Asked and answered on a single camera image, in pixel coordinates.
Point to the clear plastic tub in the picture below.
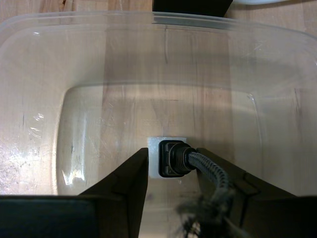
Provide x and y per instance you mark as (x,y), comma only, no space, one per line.
(74,74)

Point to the black vise orange knob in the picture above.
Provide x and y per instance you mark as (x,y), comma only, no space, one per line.
(190,6)

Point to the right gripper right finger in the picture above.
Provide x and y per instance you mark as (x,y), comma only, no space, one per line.
(247,183)

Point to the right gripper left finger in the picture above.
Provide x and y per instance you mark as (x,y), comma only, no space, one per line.
(128,188)

